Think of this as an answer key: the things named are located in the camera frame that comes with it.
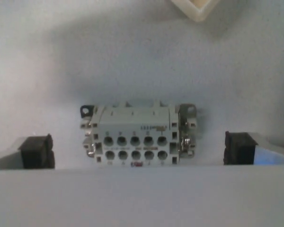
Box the grey multi-pin plug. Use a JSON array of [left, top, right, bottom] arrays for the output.
[[80, 100, 196, 168]]

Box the small white square holder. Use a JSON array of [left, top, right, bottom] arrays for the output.
[[168, 0, 222, 23]]

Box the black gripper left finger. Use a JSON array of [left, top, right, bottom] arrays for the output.
[[0, 133, 55, 170]]

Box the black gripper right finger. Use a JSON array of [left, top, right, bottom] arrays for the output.
[[223, 130, 284, 166]]

